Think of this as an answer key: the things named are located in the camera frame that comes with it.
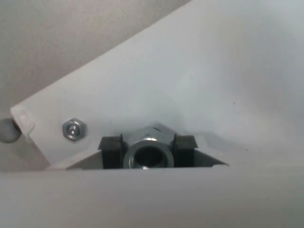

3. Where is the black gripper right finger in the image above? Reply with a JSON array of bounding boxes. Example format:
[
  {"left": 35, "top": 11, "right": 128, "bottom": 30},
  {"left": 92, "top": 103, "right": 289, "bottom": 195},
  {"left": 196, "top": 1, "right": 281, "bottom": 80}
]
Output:
[{"left": 173, "top": 134, "right": 230, "bottom": 168}]

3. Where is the white task board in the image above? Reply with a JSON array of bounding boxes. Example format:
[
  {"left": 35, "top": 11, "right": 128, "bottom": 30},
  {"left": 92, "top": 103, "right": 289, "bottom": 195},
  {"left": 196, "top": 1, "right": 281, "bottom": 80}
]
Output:
[{"left": 0, "top": 0, "right": 304, "bottom": 171}]

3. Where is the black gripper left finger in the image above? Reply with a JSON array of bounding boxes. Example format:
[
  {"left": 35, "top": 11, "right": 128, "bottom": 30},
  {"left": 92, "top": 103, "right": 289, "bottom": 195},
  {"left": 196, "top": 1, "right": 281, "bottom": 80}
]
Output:
[{"left": 65, "top": 134, "right": 124, "bottom": 170}]

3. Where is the metal hex bolt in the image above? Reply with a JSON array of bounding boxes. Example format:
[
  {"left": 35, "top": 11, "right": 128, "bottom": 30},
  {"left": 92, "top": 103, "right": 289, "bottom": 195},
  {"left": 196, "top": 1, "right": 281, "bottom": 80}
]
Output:
[{"left": 122, "top": 121, "right": 178, "bottom": 170}]

